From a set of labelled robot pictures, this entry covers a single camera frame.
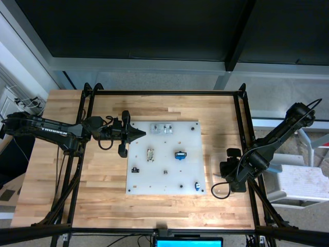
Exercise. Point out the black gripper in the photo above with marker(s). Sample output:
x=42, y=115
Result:
x=237, y=172
x=124, y=133

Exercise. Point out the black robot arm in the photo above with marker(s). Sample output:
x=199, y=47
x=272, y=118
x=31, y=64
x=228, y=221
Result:
x=51, y=130
x=275, y=139

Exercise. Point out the beige rectangular connector housing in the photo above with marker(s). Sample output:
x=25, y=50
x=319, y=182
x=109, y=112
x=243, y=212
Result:
x=150, y=155

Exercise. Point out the blue connector plug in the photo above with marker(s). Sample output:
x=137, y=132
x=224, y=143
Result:
x=180, y=156

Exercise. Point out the small grey brown connector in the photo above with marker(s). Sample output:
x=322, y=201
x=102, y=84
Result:
x=165, y=172

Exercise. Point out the silver metal clamp block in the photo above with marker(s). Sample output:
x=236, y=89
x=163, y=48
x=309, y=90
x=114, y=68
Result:
x=157, y=130

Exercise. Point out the small blue socket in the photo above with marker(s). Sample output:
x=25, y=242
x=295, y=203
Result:
x=197, y=189

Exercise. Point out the small black socket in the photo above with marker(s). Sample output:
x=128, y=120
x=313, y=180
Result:
x=135, y=170

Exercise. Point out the white plastic board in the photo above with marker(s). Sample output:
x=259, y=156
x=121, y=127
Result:
x=159, y=185

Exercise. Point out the white plastic step stool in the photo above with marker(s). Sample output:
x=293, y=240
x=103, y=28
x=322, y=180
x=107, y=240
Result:
x=303, y=180

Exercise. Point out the blue lit screen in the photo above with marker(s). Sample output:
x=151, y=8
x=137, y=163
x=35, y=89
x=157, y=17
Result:
x=187, y=243

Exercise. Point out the red flat object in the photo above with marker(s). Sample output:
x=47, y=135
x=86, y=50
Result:
x=324, y=147

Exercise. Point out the brown cardboard box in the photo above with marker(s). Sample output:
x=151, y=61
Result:
x=13, y=184

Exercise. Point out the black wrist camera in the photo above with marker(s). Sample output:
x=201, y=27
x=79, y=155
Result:
x=117, y=122

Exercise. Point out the black frame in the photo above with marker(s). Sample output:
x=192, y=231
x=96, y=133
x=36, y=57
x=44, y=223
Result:
x=164, y=92

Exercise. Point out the small black camera box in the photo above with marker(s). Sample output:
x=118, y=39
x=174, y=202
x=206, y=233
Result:
x=164, y=232

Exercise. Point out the white metal chair frame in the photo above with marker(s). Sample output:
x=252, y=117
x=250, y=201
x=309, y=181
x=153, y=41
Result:
x=311, y=157

